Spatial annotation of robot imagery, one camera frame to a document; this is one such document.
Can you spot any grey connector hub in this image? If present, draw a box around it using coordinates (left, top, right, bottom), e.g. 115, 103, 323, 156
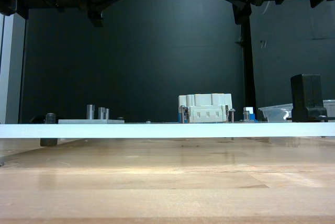
177, 93, 237, 124

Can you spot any small blue white connector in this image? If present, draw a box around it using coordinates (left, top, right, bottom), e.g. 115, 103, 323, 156
243, 106, 256, 122

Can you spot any clear plastic tub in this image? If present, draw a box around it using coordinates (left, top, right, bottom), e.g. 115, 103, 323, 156
258, 99, 335, 123

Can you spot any aluminium plate with pins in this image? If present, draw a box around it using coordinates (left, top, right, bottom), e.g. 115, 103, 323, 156
57, 104, 124, 125

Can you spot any black board bolt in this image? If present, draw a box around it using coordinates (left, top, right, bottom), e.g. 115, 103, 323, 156
39, 113, 58, 147

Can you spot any white board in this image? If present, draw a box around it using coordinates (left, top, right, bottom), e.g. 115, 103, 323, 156
0, 123, 335, 139

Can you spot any black metal frame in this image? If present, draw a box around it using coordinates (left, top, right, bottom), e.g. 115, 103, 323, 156
235, 24, 259, 109

